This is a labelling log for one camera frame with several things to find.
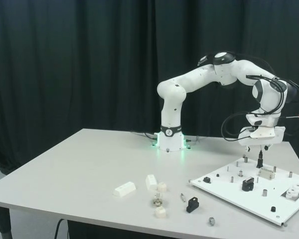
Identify metal D-SUB plug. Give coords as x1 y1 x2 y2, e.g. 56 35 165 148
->
150 193 164 207

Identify dark table leg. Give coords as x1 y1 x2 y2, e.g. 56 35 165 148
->
0 205 10 239

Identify short white holder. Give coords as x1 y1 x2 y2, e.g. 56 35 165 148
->
145 174 157 191

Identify black looped gripper cable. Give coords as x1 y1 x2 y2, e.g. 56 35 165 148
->
221 113 250 144

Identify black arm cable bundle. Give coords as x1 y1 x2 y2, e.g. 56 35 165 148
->
235 51 299 118

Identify black blocky plug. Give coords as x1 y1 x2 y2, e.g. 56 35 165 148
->
185 197 199 214
242 176 255 192

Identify black floor cable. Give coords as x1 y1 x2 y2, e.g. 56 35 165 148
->
55 218 68 239

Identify black base cable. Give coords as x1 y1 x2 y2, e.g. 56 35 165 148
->
133 131 160 140

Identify white task board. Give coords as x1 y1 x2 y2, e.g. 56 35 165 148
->
188 156 299 227

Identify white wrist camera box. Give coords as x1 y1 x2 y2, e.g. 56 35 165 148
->
245 114 264 127

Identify long white holder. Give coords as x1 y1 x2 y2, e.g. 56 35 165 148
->
113 181 137 199

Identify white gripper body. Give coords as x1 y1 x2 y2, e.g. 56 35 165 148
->
237 125 286 146

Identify black USB plug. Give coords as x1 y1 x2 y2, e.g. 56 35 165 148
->
256 150 264 169

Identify flat white mounting plate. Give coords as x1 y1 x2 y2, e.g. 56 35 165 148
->
250 125 275 138

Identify black box under table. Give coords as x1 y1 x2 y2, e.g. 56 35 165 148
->
67 220 265 239

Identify black curtains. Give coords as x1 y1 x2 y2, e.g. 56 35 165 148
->
0 0 299 172

